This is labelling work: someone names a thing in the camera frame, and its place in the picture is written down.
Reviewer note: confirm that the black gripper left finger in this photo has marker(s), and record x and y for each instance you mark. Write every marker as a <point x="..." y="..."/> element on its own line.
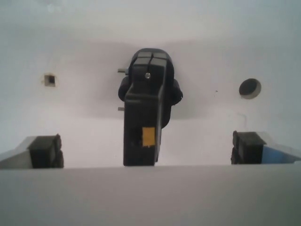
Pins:
<point x="44" y="153"/>

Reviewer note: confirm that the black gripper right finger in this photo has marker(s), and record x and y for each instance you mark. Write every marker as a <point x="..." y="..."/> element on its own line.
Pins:
<point x="247" y="150"/>

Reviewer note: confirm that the white task board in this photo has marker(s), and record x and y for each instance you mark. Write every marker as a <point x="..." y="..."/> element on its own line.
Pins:
<point x="70" y="106"/>

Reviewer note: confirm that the black D-SUB plug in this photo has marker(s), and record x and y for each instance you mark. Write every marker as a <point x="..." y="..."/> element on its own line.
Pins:
<point x="141" y="106"/>

